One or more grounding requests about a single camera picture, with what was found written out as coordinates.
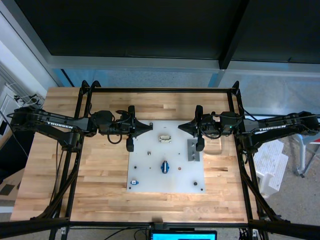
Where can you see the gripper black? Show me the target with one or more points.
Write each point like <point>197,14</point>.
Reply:
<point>131,112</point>
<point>199,112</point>

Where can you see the clear plastic tub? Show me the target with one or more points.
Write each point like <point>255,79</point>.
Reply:
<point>212,150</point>

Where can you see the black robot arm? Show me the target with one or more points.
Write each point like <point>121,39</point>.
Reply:
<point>60,122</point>
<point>272,128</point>

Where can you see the white taskboard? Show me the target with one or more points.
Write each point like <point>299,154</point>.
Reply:
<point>175,180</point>

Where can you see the beige connector housing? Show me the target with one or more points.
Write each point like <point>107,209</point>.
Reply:
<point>165,139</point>

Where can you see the grey metal block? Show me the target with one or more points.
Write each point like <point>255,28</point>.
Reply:
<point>189,155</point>

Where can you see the blue round holder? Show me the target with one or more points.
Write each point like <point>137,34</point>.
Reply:
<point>161,168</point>

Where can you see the blue square base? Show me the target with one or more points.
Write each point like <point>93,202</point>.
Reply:
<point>131,182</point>

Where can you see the laptop screen with blue edge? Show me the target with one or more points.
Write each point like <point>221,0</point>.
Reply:
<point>182,236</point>

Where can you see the grey metal stand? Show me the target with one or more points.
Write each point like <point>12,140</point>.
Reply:
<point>303,150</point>

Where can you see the white cabinet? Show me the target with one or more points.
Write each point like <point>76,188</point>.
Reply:
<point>6,105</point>

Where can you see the cardboard box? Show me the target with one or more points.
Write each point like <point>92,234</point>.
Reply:
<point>10,180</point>

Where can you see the black aluminium frame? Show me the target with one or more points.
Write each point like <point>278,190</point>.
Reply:
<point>150,90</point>

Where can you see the small black camera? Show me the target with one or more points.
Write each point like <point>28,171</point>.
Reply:
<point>158,224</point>

